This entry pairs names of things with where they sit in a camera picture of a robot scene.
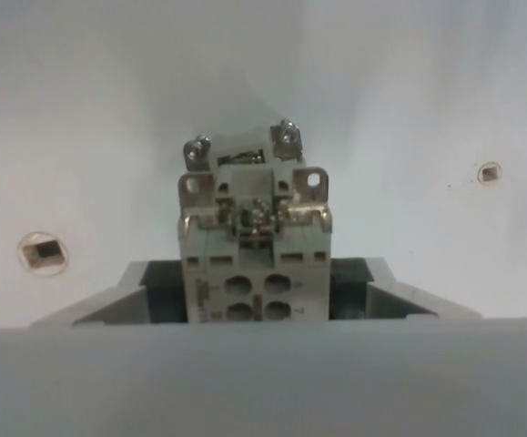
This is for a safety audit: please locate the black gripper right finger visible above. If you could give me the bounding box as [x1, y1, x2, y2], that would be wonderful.
[329, 258, 483, 320]

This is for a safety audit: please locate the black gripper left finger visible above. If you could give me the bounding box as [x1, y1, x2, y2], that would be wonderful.
[29, 259, 189, 327]

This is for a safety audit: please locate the grey waterproof plug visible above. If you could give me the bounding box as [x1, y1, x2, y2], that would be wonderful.
[177, 164, 331, 325]

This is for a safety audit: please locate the white task board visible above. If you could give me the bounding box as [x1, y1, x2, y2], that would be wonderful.
[0, 0, 527, 328]

